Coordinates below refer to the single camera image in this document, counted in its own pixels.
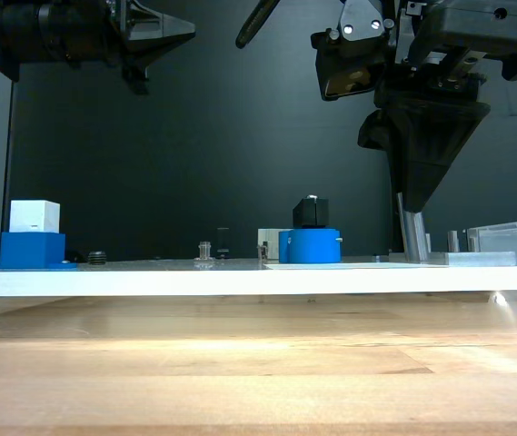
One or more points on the black rectangular plug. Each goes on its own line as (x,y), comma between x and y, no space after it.
(310,213)

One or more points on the clear plastic tub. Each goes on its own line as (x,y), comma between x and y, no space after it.
(512,236)

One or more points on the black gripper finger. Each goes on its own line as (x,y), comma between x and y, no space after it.
(426,145)
(374,131)
(158,36)

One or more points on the black knurled screw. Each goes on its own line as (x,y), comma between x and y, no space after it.
(96,258)

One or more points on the silver metal cylinder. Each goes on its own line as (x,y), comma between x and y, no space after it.
(412,236)

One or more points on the white cube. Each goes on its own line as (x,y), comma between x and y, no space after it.
(35,215)

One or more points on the white task board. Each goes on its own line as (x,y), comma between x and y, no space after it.
(149,281)

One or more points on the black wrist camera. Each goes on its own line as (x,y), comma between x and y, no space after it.
(349,59)

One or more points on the blue square mount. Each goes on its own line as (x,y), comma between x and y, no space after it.
(31,250)

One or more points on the metal connector housing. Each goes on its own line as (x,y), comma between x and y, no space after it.
(268,243)

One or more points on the blue round mount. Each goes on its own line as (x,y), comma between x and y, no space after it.
(312,247)

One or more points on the small grey metal peg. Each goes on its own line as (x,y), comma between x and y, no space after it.
(453,240)
(428,243)

